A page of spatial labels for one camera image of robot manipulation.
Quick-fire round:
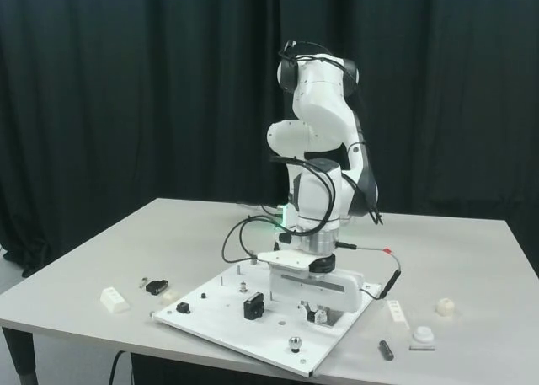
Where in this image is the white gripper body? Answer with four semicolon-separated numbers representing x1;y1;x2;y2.
268;267;365;318

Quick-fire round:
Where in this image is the white large gear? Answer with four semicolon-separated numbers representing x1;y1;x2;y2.
413;325;435;344

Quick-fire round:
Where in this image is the white long strip holder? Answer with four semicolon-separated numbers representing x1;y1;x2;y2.
386;300;411;329

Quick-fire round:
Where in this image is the white task board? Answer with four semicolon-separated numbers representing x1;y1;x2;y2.
151;263;382;377

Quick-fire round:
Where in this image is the black D-SUB plug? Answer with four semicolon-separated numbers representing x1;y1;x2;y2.
145;279;170;296

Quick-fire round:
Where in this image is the white three-hole peg holder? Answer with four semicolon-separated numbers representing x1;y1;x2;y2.
99;286;130;315

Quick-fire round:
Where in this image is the black curtain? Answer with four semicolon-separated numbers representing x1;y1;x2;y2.
0;0;539;279

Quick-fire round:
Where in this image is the dark table leg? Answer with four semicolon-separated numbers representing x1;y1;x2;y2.
1;327;35;385

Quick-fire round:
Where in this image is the black rod on wire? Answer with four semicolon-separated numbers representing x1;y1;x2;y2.
336;242;402;302

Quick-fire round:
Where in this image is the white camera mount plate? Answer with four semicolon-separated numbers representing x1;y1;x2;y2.
256;251;315;274

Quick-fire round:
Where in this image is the black looped wrist cable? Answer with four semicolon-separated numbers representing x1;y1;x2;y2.
221;215;296;265

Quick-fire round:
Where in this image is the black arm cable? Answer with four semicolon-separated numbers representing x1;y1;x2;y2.
279;40;383;227

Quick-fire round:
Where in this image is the black cable under table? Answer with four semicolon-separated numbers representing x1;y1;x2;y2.
109;350;132;385

